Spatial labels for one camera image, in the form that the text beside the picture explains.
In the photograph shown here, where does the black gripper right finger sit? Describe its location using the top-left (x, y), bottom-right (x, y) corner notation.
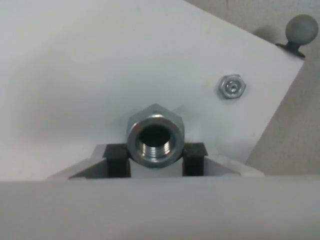
top-left (180, 141), bottom-right (265, 179)

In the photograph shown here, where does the white task board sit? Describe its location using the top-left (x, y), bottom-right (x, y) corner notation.
top-left (0, 0), bottom-right (309, 182)

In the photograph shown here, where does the metal hex nut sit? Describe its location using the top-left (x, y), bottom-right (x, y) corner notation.
top-left (216, 73), bottom-right (248, 100)

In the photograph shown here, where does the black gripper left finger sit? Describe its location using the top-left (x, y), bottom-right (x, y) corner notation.
top-left (45, 142), bottom-right (133, 180)

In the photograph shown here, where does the metal hex bolt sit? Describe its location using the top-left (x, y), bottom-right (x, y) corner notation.
top-left (126, 103), bottom-right (186, 171)

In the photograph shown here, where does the grey ball marker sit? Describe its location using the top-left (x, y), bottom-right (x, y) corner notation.
top-left (274, 14), bottom-right (319, 60)

